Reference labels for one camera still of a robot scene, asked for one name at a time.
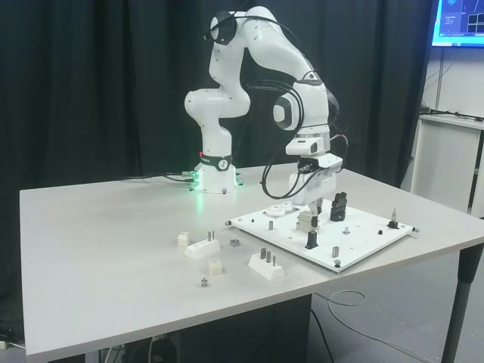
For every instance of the grey waterproof plug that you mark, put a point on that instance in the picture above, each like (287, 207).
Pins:
(393, 223)

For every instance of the white medium gear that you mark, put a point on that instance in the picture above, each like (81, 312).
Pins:
(278, 212)

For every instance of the metal BNC plug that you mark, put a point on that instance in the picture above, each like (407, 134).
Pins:
(204, 283)

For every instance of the black USB plug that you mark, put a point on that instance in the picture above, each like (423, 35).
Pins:
(314, 219)

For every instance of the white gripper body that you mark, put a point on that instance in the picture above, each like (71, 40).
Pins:
(306, 187)

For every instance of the white large gear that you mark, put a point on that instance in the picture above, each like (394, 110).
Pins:
(288, 207)

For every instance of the blue screen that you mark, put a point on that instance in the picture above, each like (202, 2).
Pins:
(459, 22)

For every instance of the small white holder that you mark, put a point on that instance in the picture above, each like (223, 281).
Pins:
(214, 267)
(183, 239)

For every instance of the white task board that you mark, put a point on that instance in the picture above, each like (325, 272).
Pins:
(363, 242)

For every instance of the flat white mounting plate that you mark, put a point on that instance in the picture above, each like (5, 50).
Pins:
(331, 163)

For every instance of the metal bolt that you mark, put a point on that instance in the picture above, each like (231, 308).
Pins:
(234, 242)

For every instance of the white cabinet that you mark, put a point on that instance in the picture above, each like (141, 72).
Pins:
(442, 162)

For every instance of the beige metal connector block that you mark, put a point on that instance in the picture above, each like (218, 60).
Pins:
(305, 221)

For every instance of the small white camera box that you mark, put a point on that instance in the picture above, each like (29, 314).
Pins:
(304, 147)

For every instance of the dark table leg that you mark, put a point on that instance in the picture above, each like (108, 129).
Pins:
(463, 287)

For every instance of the white peg holder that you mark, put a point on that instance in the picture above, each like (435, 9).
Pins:
(266, 268)
(202, 250)

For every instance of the black D-SUB plug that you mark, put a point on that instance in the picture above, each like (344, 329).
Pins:
(338, 210)

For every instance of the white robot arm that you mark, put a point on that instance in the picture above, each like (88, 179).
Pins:
(211, 143)

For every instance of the black curtain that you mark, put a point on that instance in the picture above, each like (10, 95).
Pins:
(94, 94)

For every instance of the large metal square peg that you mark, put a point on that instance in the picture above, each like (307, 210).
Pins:
(263, 254)

